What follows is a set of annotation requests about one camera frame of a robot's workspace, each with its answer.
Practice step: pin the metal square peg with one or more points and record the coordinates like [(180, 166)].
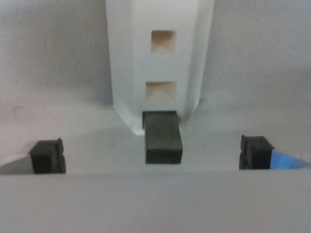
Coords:
[(162, 143)]

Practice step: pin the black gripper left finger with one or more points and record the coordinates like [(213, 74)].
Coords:
[(47, 157)]

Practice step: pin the white square peg holder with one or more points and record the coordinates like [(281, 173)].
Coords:
[(136, 72)]

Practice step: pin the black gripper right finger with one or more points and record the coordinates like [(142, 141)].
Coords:
[(255, 154)]

